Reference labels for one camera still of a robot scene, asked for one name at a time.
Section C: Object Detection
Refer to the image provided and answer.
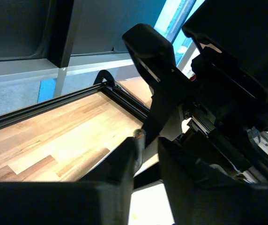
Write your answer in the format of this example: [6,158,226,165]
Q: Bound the black frame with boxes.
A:
[0,69,151,136]

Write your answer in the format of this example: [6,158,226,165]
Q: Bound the white task board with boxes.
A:
[127,182,175,225]

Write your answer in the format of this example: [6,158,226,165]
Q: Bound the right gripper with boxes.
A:
[182,0,268,182]

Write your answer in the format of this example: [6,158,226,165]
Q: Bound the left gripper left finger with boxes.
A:
[0,136,136,225]

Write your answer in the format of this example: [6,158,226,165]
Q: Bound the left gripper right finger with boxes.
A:
[158,136,268,225]

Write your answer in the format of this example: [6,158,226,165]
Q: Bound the grey cable with clear plug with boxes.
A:
[133,128,147,174]

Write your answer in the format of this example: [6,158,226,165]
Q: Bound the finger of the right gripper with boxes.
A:
[121,23,197,146]

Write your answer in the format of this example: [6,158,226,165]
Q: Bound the window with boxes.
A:
[154,0,206,79]

